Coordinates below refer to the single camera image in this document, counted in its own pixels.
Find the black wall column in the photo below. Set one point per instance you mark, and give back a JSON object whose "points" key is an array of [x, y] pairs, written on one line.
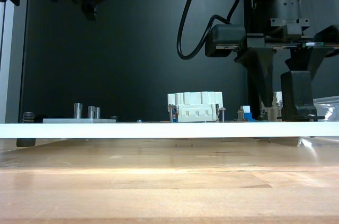
{"points": [[251, 94]]}

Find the black connector housing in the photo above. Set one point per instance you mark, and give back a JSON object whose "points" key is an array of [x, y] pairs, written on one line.
{"points": [[295, 94]]}

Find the grey metal wall frame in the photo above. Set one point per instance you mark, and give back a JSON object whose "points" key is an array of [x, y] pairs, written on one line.
{"points": [[10, 62]]}

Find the black knurled standoff screw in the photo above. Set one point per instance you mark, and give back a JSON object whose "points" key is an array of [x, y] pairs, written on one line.
{"points": [[28, 117]]}

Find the clear plastic tub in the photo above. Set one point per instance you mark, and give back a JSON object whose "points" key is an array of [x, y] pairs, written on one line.
{"points": [[328, 105]]}

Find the beige hub socket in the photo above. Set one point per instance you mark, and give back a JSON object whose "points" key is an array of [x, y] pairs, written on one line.
{"points": [[196, 114]]}

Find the small metal connector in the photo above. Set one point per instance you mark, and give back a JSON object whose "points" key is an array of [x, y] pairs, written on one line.
{"points": [[240, 115]]}

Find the white board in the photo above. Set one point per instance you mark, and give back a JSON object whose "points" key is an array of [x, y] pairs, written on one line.
{"points": [[169, 130]]}

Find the beige HAN10E connector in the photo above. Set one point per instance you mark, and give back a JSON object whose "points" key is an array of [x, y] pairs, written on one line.
{"points": [[276, 99]]}

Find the grey metal peg plate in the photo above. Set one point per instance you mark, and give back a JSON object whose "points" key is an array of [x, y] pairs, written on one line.
{"points": [[79, 120]]}

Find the small blue white connector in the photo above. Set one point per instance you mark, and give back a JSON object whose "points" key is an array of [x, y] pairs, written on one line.
{"points": [[246, 109]]}

